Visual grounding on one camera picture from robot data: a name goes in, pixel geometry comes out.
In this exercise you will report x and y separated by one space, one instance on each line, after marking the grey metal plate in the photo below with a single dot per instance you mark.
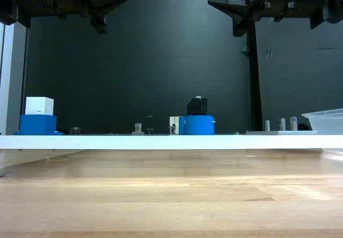
281 133

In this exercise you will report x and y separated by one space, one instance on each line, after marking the grey window frame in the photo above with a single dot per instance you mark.
13 88

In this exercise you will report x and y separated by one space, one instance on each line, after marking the small clear round socket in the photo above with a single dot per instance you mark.
138 128

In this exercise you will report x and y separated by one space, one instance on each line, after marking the blue square holder base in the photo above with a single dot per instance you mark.
37 125

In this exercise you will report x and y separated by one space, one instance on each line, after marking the white cube block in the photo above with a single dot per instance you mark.
37 105

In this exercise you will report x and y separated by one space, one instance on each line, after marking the thin silver peg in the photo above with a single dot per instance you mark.
267 125

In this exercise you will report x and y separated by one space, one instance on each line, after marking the white taskboard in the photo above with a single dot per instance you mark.
160 141

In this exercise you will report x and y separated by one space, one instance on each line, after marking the blue round connector holder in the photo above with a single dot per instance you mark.
198 125

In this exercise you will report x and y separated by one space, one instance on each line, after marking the black D-sub connector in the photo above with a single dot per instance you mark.
197 106

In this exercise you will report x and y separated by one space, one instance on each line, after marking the medium silver peg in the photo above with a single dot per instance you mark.
282 124

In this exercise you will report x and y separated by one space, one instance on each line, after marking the clear plastic tub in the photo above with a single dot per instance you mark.
327 122

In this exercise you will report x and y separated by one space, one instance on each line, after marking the white connector housing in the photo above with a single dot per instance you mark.
173 121

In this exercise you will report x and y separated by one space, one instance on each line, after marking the wide silver peg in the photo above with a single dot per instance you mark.
293 122

